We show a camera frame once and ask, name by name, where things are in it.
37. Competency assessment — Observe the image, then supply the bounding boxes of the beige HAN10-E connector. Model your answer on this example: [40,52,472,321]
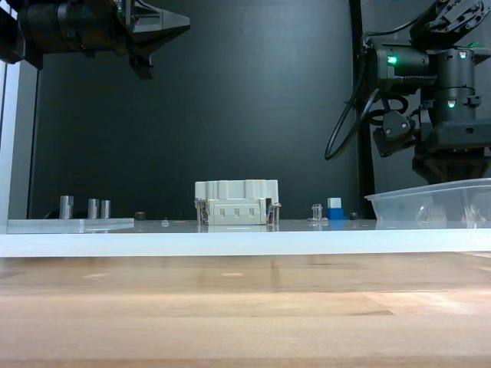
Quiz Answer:
[194,178,284,228]

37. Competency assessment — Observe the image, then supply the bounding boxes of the blue connector with white insert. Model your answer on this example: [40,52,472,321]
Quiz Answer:
[325,197,349,222]

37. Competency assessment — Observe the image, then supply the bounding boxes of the clear plastic tub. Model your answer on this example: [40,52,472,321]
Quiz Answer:
[363,176,491,232]

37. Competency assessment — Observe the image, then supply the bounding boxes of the black metal frame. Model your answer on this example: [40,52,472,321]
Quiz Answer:
[348,0,376,200]

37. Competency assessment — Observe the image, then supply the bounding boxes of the small clear metal standoff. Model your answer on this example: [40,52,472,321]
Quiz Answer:
[306,202,328,223]

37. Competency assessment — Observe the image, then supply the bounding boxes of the grey window frame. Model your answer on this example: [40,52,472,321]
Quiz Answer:
[0,61,39,223]

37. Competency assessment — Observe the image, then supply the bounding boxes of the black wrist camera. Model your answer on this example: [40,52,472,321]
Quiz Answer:
[371,108,420,159]

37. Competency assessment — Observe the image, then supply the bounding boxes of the white board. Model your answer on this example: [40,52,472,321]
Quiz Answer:
[0,218,491,258]

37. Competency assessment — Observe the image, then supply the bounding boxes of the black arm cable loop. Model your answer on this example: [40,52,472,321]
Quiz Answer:
[324,34,388,162]

